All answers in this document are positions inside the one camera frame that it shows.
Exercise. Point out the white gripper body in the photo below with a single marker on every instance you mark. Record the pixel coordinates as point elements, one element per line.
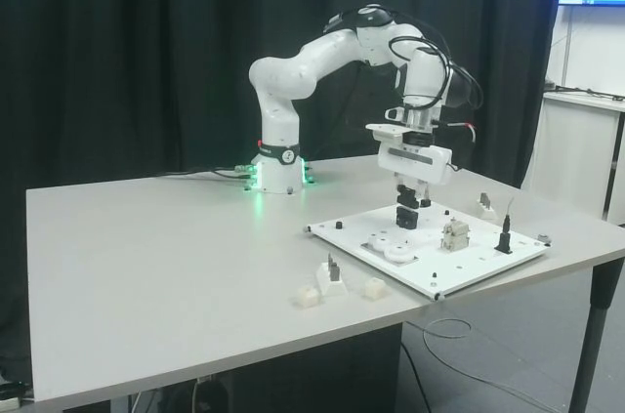
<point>415,164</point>

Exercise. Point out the black D-SUB plug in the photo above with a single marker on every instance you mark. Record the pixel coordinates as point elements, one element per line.
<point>408,199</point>

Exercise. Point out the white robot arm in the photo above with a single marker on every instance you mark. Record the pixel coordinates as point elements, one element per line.
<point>278,105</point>

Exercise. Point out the metal bolt with black base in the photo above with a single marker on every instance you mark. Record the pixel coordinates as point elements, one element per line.
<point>426,202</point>

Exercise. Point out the flat white mounting plate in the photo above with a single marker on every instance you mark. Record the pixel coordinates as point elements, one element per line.
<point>386,128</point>

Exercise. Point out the white medium gear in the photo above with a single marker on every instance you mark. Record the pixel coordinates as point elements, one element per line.
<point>377,244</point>

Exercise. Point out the metal square peg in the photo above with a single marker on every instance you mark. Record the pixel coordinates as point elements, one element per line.
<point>486,200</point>
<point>336,272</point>

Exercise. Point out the white task board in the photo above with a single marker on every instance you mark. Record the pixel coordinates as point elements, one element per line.
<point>351,232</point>

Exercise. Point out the white peg holder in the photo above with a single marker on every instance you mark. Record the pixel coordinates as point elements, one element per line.
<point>332,287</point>
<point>484,212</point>

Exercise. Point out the white large gear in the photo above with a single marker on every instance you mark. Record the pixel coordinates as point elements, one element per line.
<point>397,255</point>

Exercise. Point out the small white cube holder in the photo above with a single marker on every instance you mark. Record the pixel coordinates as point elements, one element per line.
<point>375,289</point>
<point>307,297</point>

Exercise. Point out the white cabinet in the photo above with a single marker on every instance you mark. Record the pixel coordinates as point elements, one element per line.
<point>586,159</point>

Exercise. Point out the black controller cabinet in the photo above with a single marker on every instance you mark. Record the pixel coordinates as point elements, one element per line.
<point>317,374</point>

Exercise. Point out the grey table leg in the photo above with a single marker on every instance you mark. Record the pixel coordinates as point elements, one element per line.
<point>598,315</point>

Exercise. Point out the black curtain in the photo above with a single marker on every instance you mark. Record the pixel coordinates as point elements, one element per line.
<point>146,42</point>

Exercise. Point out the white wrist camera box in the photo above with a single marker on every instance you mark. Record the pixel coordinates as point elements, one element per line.
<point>394,114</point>

